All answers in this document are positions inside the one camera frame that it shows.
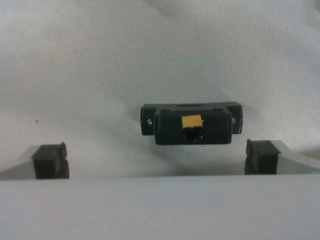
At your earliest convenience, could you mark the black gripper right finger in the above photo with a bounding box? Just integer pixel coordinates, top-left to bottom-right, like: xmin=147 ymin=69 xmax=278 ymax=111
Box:
xmin=244 ymin=138 xmax=320 ymax=176

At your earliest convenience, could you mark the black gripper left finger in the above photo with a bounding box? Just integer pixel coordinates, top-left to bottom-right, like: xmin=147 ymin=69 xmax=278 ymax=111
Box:
xmin=0 ymin=141 xmax=70 ymax=181

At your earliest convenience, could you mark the black D-SUB plug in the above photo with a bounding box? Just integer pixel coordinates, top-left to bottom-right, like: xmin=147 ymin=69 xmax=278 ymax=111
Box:
xmin=139 ymin=101 xmax=244 ymax=146

